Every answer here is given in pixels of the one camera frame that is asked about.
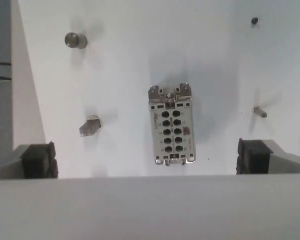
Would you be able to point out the metal square peg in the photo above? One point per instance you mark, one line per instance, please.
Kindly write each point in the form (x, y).
(90, 127)

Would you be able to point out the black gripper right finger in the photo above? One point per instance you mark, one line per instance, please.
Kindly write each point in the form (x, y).
(255, 156)

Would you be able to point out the grey waterproof plug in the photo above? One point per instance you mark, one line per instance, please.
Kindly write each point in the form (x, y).
(170, 125)

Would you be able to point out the metal thin peg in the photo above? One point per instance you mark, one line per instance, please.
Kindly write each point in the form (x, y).
(259, 111)

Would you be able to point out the metal large round peg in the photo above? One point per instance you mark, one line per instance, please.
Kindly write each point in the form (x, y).
(75, 40)

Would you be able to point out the white task board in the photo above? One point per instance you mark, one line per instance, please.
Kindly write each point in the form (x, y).
(140, 50)

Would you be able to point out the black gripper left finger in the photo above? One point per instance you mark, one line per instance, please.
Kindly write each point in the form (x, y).
(38, 161)

